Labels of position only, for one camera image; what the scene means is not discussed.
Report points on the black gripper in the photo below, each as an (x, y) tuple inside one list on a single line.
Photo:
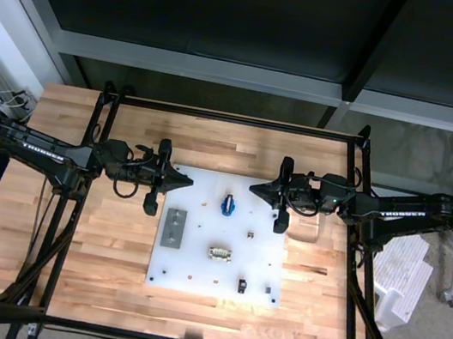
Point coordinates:
[(160, 176), (283, 196)]

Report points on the blue clamp with cylinder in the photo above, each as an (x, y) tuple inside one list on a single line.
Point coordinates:
[(231, 211)]

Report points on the clear plastic tub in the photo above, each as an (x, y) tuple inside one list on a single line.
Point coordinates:
[(307, 235)]

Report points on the beige connector housing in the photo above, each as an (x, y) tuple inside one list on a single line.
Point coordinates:
[(219, 254)]

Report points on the white task board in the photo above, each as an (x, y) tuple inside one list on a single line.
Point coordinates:
[(194, 260)]

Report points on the black block holder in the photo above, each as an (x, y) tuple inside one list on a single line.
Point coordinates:
[(242, 286)]

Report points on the white styrofoam block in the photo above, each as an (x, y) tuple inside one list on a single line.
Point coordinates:
[(402, 290)]

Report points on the grey metal base plate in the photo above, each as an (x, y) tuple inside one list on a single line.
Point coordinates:
[(167, 229)]

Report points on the black vertical wall post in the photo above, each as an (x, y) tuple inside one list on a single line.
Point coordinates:
[(365, 71)]

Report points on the black aluminium table frame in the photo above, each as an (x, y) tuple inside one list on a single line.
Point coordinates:
[(117, 331)]

